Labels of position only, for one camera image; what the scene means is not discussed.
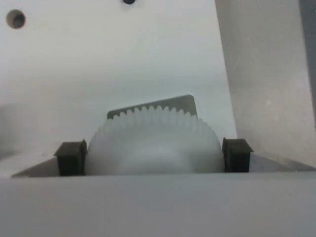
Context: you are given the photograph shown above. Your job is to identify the white large gear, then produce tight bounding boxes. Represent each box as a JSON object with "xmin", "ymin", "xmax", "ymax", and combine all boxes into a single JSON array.
[{"xmin": 87, "ymin": 105, "xmax": 223, "ymax": 176}]

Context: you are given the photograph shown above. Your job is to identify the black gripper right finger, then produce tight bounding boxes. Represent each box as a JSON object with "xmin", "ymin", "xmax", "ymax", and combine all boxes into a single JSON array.
[{"xmin": 221, "ymin": 137, "xmax": 316, "ymax": 173}]

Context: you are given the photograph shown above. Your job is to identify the white task board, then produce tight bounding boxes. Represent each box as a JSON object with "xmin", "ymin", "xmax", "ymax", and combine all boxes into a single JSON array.
[{"xmin": 0, "ymin": 0, "xmax": 238, "ymax": 176}]

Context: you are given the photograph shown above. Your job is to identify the grey metal plate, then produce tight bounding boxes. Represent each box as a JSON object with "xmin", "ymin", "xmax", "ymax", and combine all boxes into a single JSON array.
[{"xmin": 107, "ymin": 94, "xmax": 199, "ymax": 120}]

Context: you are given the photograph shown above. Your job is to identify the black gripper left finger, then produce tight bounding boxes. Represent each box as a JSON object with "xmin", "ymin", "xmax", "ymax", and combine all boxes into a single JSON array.
[{"xmin": 11, "ymin": 139, "xmax": 87, "ymax": 177}]

